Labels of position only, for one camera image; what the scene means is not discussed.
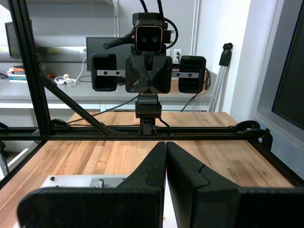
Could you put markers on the grey desk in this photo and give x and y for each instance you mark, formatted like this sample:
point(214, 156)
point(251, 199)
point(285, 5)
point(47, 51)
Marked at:
point(78, 92)

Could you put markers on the black aluminium frame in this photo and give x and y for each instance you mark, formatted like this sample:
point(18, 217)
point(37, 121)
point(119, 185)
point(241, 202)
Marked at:
point(31, 71)

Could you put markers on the black and silver tripod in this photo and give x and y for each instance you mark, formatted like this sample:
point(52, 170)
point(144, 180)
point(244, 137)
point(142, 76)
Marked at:
point(224, 57)

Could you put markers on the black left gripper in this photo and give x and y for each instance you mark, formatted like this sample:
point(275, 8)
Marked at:
point(104, 83)

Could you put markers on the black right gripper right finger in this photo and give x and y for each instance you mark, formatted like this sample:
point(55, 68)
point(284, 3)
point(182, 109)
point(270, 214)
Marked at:
point(237, 209)

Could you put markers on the black frame corner bracket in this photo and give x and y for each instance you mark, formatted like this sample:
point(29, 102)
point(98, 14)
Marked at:
point(247, 126)
point(261, 137)
point(60, 124)

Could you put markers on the white wall conduit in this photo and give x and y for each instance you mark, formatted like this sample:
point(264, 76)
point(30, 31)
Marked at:
point(196, 23)

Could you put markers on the white wall outlet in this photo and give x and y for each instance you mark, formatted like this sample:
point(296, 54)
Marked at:
point(177, 55)

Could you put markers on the stack of books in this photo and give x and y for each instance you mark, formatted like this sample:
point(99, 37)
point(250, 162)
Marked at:
point(17, 74)

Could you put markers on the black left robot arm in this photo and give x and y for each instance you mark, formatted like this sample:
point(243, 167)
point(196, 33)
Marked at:
point(148, 109)

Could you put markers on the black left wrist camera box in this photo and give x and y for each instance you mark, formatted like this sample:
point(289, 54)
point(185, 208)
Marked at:
point(149, 39)

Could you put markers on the dark computer monitor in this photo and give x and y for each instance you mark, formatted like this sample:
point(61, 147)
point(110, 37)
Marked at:
point(13, 40)
point(95, 46)

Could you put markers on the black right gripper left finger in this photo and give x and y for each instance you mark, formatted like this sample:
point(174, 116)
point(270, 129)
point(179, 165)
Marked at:
point(95, 209)

